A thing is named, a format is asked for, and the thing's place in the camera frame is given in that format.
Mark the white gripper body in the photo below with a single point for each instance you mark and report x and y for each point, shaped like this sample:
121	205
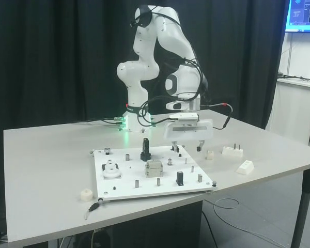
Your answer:
188	133

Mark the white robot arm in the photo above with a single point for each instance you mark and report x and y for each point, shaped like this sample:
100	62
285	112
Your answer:
144	51

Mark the white peg holder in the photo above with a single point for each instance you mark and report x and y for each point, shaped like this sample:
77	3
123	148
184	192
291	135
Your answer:
231	152

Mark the thick metal round peg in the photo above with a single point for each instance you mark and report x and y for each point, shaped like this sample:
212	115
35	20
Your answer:
127	157

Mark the small white holder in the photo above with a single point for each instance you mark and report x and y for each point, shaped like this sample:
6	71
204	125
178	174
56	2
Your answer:
86	195
210	155

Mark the metal bolt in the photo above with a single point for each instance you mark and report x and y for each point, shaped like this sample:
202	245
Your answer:
169	161

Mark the black D-SUB plug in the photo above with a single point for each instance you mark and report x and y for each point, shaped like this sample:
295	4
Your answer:
145	149

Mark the grey waterproof plug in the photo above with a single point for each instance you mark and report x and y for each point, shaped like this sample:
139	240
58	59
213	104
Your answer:
153	169

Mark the black USB plug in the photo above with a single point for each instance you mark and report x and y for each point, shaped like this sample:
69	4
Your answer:
179	178

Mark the white holder with three holes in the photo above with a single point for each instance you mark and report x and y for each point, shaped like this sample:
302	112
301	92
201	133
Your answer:
244	168

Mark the white task board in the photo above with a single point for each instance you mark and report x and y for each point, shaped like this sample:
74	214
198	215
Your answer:
134	192

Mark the white medium gear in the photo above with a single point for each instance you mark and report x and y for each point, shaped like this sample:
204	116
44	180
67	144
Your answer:
110	163

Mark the metal BNC plug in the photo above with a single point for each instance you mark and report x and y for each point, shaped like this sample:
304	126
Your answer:
108	150

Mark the white large gear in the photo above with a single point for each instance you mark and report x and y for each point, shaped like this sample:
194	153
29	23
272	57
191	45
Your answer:
111	173

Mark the white cabinet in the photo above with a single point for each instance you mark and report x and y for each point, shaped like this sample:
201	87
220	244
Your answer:
292	108

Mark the black table leg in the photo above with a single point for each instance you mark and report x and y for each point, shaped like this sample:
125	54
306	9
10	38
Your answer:
303	206

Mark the black curtains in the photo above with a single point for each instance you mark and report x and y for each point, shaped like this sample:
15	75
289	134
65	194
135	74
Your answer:
54	51

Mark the blue screen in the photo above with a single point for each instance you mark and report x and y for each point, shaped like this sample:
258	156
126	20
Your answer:
304	15

